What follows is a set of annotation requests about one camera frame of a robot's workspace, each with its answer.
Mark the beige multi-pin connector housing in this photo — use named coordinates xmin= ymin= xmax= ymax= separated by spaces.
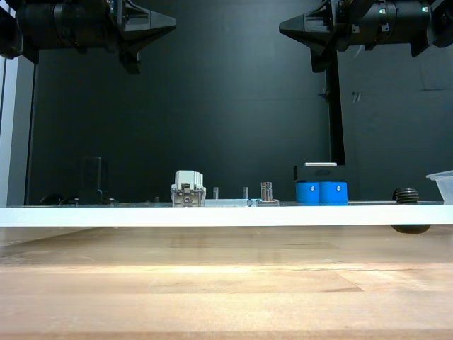
xmin=170 ymin=169 xmax=207 ymax=208

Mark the white taskboard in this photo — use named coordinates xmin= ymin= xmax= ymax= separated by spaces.
xmin=0 ymin=202 xmax=453 ymax=227

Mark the blue black D-sub socket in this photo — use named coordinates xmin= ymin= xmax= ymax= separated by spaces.
xmin=293 ymin=161 xmax=350 ymax=205

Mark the small metal stud socket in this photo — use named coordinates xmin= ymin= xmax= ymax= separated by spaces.
xmin=255 ymin=181 xmax=280 ymax=207

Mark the black threaded knob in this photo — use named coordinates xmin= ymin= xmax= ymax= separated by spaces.
xmin=391 ymin=187 xmax=419 ymax=205

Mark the clear plastic tub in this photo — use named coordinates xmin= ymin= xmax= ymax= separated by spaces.
xmin=425 ymin=169 xmax=453 ymax=205

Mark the silver mounting block with posts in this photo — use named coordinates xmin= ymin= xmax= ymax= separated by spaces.
xmin=205 ymin=186 xmax=253 ymax=208

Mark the black rubber board foot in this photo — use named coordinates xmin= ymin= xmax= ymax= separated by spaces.
xmin=390 ymin=224 xmax=432 ymax=234

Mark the black vertical wall post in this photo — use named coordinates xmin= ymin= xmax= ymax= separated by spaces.
xmin=318 ymin=52 xmax=347 ymax=167

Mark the black plastic bracket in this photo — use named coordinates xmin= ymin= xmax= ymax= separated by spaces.
xmin=78 ymin=155 xmax=110 ymax=205

